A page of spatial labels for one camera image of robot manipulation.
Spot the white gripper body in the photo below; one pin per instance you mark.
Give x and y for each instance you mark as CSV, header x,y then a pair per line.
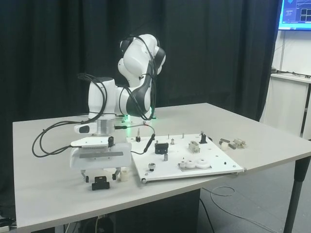
x,y
97,161

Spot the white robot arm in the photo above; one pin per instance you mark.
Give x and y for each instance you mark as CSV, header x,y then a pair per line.
x,y
136,63

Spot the black D-SUB plug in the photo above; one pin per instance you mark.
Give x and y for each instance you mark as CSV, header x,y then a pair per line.
x,y
100,184

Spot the white part holder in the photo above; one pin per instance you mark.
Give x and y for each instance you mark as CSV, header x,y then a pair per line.
x,y
124,175
224,145

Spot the flat white mounting plate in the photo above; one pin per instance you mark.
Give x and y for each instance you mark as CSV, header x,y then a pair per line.
x,y
90,142

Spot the black and silver bolt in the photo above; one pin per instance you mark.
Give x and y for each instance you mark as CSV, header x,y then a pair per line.
x,y
151,167

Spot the thin black rod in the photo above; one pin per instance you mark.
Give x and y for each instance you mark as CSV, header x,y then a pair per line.
x,y
149,143

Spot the metal round peg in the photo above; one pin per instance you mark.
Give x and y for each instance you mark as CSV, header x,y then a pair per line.
x,y
166,157

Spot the white small gear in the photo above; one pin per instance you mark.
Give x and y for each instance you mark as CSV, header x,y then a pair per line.
x,y
182,164

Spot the white task board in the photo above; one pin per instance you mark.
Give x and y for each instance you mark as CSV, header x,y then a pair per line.
x,y
184,174

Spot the white medium gear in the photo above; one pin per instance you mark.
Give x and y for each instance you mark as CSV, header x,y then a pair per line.
x,y
189,165

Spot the white large gear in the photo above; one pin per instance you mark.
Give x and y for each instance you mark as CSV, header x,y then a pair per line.
x,y
203,164

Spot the black curtain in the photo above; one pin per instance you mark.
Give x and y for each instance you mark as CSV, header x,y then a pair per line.
x,y
48,60

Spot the dark metal square peg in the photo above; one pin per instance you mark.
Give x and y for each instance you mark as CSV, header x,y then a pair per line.
x,y
224,140
232,145

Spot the beige Ethernet plug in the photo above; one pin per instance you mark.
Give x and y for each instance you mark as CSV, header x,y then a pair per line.
x,y
240,143

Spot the dark table leg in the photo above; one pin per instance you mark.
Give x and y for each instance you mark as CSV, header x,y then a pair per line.
x,y
294,194

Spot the white cabinet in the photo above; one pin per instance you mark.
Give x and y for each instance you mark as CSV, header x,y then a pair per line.
x,y
286,104

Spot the blue screen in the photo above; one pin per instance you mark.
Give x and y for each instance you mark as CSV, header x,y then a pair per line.
x,y
295,14

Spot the black band mount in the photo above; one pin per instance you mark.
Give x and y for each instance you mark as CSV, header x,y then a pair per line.
x,y
111,141

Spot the small white camera box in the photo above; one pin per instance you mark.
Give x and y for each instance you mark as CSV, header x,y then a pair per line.
x,y
83,128

